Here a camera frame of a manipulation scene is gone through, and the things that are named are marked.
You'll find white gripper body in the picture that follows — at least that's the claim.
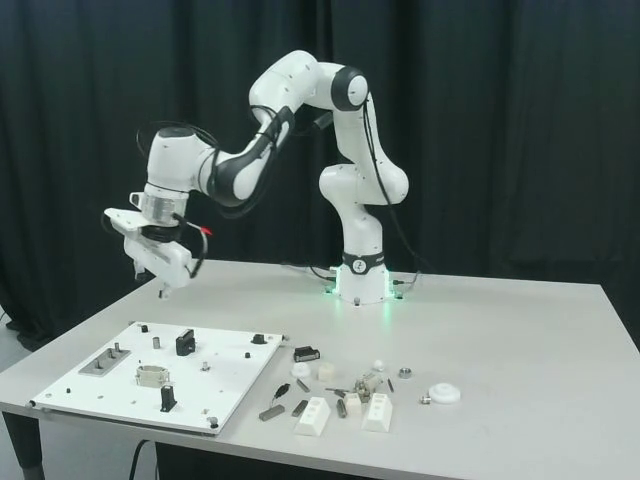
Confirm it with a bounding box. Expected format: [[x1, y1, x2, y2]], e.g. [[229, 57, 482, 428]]
[[122, 230, 193, 291]]

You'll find white peg holder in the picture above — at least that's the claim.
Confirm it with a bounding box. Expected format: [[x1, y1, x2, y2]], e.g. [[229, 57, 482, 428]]
[[360, 392, 394, 433], [293, 396, 332, 437]]

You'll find white task board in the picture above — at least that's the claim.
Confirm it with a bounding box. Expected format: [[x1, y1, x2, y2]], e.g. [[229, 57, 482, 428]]
[[25, 319, 291, 437]]

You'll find dark table leg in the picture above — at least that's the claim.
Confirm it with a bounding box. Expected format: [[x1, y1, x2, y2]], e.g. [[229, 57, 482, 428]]
[[0, 409, 42, 480]]

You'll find metal waterproof plug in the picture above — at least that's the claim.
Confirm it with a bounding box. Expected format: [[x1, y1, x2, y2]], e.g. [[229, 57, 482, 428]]
[[353, 372, 384, 401]]

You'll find white large gear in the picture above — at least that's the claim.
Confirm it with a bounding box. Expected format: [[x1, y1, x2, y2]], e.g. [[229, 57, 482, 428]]
[[429, 382, 461, 405]]

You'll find black curtain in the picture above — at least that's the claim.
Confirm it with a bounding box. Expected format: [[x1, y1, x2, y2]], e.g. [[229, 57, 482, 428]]
[[0, 0, 640, 346]]

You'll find black base cable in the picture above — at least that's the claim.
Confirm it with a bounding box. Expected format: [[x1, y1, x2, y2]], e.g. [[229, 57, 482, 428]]
[[282, 262, 337, 282], [392, 269, 436, 294]]

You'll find black floor cable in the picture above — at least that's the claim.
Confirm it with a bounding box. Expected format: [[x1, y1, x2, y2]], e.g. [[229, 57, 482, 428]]
[[130, 438, 157, 480]]

